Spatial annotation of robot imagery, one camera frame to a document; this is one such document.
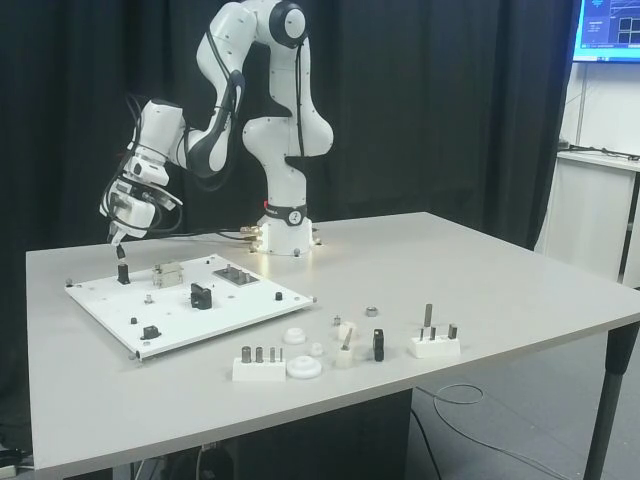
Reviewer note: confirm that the black curtain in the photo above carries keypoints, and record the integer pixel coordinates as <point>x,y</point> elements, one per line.
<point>450,125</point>

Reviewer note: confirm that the black table leg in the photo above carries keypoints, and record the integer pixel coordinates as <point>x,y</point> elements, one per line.
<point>607,400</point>

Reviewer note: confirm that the tall metal square peg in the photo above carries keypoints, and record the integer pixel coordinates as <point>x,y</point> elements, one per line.
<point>427,315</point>

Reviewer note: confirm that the large metal round peg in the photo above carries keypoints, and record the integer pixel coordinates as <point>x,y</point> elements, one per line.
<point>246,353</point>

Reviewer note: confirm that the white square peg holder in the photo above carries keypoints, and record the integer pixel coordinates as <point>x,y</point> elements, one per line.
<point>434,349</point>

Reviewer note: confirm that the flat white mounting plate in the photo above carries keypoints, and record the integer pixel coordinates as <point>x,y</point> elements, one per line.
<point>166,201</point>

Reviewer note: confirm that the metal bolt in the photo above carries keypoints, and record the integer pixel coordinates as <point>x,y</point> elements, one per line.
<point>371,311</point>

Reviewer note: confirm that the white block plug holder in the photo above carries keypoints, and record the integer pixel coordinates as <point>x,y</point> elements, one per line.
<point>344,360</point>

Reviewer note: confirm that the white round peg holder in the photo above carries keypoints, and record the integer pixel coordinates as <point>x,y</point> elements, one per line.
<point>259,372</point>

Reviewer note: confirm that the white medium gear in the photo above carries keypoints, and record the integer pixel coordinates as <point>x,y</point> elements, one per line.
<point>295,336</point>

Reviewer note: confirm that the white cabinet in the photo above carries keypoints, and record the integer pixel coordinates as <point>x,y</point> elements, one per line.
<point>595,215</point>

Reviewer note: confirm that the white large gear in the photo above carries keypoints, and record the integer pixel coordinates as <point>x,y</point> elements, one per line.
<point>305,369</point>

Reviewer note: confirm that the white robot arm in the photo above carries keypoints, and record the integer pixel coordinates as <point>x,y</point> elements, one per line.
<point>280,150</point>

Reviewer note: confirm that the large metal square peg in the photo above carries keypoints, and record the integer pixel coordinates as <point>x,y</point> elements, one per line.
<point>453,332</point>

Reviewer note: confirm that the small white camera box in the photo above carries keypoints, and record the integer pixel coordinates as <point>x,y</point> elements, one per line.
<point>146,171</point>

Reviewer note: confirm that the medium metal round peg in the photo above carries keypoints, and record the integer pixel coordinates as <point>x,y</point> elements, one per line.
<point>259,353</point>

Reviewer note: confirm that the metal BNC plug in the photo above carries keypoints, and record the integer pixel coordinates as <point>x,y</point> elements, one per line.
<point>337,320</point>

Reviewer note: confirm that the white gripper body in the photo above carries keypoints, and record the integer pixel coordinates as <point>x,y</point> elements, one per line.
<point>131,216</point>

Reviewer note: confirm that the blue screen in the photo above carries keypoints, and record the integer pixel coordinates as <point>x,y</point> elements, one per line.
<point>610,30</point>

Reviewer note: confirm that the black D-SUB plug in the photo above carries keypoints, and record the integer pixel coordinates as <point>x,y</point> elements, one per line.
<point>378,345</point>

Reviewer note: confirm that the white small gear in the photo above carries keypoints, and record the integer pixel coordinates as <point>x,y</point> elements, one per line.
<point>316,349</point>

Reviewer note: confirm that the white task board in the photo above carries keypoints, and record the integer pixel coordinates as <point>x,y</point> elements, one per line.
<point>165,320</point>

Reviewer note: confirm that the black equipment box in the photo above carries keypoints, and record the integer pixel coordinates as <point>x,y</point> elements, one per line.
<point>325,440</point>

